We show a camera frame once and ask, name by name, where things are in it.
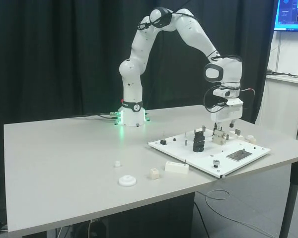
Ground black floor cable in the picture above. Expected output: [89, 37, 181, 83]
[193, 202, 207, 238]

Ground long white peg holder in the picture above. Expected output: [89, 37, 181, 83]
[164, 161, 190, 175]

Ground white large gear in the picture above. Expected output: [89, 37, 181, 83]
[118, 175, 138, 186]

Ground white task board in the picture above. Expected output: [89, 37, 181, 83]
[148, 126, 272, 179]

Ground black table leg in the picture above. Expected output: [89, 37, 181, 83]
[279, 158, 298, 238]

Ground white peg holder block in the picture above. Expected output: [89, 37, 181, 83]
[228, 131, 244, 140]

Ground black base cable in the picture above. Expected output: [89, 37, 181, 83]
[73, 112, 124, 120]

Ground small cream cube holder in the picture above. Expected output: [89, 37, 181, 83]
[147, 168, 160, 179]

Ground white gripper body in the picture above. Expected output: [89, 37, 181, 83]
[210, 104, 244, 124]

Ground thin black cable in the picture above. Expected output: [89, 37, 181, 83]
[266, 70, 298, 80]

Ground black curtains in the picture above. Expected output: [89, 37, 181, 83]
[0, 0, 279, 224]

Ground black D-SUB plug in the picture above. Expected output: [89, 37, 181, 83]
[193, 131, 206, 152]

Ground small white box dark window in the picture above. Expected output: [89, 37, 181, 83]
[213, 88, 233, 98]

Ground blue screen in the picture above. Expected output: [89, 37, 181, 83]
[274, 0, 298, 32]

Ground black looped wrist cable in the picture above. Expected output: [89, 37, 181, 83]
[204, 85, 226, 114]

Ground grey floor cable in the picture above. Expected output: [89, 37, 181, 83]
[205, 189, 284, 238]

